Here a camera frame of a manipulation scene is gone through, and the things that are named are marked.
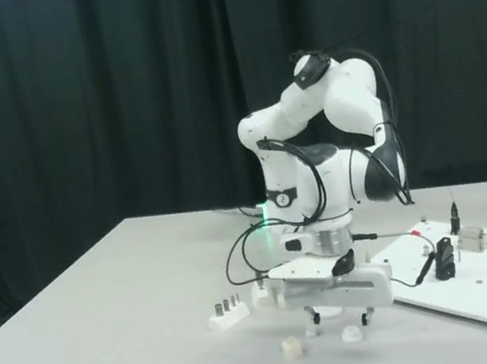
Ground white large gear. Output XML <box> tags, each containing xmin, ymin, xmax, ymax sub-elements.
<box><xmin>317</xmin><ymin>304</ymin><xmax>342</xmax><ymax>321</ymax></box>

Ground black upright plug thin wire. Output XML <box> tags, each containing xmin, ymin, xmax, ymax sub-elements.
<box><xmin>445</xmin><ymin>186</ymin><xmax>464</xmax><ymax>236</ymax></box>

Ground white task board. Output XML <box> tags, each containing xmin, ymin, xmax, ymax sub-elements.
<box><xmin>374</xmin><ymin>205</ymin><xmax>487</xmax><ymax>350</ymax></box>

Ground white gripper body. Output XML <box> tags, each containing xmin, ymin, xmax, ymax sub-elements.
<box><xmin>266</xmin><ymin>259</ymin><xmax>397</xmax><ymax>328</ymax></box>

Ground thin black rod red tag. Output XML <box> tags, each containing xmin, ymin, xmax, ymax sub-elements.
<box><xmin>375</xmin><ymin>224</ymin><xmax>444</xmax><ymax>293</ymax></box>

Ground cream round holder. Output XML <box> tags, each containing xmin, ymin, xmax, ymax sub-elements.
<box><xmin>278</xmin><ymin>335</ymin><xmax>306</xmax><ymax>359</ymax></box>

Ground white long peg holder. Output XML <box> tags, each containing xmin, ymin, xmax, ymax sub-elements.
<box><xmin>204</xmin><ymin>299</ymin><xmax>254</xmax><ymax>335</ymax></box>

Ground black D-SUB plug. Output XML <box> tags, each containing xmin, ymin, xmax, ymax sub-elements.
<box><xmin>429</xmin><ymin>236</ymin><xmax>458</xmax><ymax>282</ymax></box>

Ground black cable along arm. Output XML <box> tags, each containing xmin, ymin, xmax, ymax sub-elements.
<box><xmin>241</xmin><ymin>29</ymin><xmax>418</xmax><ymax>234</ymax></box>

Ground black cable at arm foot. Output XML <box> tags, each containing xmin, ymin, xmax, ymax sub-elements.
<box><xmin>212</xmin><ymin>200</ymin><xmax>266</xmax><ymax>226</ymax></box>

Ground black curtain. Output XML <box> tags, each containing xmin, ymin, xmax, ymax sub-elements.
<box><xmin>0</xmin><ymin>0</ymin><xmax>487</xmax><ymax>323</ymax></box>

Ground white square peg holder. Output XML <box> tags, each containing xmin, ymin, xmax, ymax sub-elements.
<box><xmin>248</xmin><ymin>279</ymin><xmax>276</xmax><ymax>315</ymax></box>

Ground black camera cable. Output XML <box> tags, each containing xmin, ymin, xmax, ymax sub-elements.
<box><xmin>218</xmin><ymin>215</ymin><xmax>316</xmax><ymax>289</ymax></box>

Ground white medium gear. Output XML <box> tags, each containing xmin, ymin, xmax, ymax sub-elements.
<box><xmin>338</xmin><ymin>323</ymin><xmax>366</xmax><ymax>346</ymax></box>

